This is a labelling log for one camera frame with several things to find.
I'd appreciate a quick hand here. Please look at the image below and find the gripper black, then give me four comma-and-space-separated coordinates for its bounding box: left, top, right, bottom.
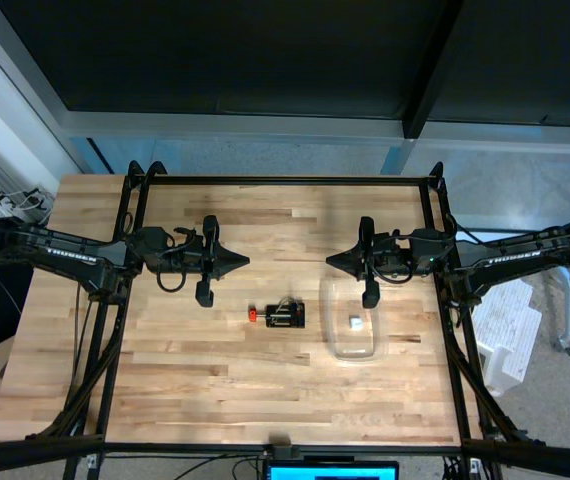
325, 215, 414, 309
157, 214, 251, 308

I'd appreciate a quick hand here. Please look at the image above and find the black bench clamp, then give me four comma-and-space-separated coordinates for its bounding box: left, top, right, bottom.
264, 301, 307, 330

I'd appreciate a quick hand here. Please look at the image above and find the clear plastic tub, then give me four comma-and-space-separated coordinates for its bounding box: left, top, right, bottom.
318, 277, 391, 365

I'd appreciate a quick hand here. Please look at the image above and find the blue laptop screen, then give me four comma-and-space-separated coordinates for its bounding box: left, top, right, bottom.
264, 460, 400, 480

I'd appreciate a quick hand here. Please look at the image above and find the arm braided black cable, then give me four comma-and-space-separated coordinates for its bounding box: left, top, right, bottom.
366, 259, 415, 288
156, 267, 190, 294

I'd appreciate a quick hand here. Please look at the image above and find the arm tall cable loop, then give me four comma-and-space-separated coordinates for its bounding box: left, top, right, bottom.
442, 212, 474, 246
118, 212, 135, 246

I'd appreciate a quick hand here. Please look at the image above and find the black low camera mount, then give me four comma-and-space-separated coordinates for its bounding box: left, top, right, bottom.
264, 433, 296, 459

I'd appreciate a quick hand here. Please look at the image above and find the black white cable bundle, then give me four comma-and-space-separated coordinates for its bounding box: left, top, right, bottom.
0, 186, 50, 212

